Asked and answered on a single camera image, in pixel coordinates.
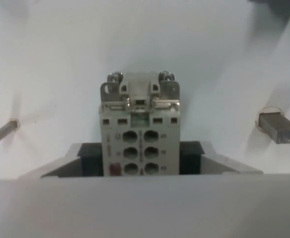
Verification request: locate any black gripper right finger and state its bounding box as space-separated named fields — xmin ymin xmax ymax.
xmin=180 ymin=140 xmax=264 ymax=177

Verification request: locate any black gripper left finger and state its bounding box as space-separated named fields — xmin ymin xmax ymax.
xmin=18 ymin=142 xmax=104 ymax=179

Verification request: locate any grey waterproof plug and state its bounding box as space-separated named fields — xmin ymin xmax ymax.
xmin=99 ymin=70 xmax=181 ymax=177

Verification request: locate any thin metal square peg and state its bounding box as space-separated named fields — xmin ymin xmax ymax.
xmin=0 ymin=119 xmax=20 ymax=144

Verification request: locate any white task board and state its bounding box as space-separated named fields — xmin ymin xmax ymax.
xmin=0 ymin=0 xmax=290 ymax=181

